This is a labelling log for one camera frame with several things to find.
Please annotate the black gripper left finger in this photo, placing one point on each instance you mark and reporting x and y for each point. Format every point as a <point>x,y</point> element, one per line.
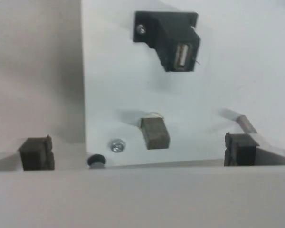
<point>36,154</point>

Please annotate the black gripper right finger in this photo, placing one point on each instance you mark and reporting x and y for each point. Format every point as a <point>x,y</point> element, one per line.
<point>243,152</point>

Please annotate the short metal square peg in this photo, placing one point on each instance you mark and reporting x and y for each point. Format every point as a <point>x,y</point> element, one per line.
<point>156,134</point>

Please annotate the thin black rod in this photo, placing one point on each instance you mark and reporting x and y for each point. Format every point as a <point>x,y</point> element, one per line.
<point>247,124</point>

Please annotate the white task board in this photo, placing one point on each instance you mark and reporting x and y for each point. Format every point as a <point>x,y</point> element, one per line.
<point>228,90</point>

